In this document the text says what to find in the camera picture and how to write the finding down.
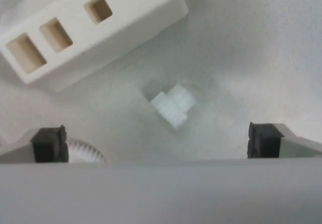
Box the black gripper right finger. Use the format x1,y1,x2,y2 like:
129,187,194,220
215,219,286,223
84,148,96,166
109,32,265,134
247,121,322,159

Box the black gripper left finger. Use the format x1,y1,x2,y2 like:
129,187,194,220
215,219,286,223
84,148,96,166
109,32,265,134
0,124,69,164

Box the white medium gear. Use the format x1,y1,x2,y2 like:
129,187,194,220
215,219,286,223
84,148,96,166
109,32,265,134
65,137,108,164

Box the white small gear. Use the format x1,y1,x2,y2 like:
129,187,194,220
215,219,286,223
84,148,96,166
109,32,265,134
150,84,196,130

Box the long white holder, square holes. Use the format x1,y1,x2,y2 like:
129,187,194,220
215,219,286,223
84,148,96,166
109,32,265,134
0,0,190,93

